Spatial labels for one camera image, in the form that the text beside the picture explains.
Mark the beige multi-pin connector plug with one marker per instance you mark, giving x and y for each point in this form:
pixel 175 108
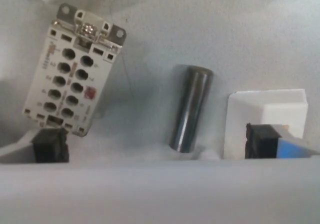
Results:
pixel 40 89

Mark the large metal round peg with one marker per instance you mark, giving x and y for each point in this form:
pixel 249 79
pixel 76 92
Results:
pixel 190 109

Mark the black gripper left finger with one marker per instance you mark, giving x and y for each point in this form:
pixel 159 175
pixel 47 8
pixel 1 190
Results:
pixel 50 146

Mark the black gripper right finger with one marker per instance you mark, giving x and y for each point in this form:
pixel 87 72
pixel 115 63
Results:
pixel 260 141

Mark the white peg holder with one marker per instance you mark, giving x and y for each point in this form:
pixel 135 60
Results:
pixel 240 124

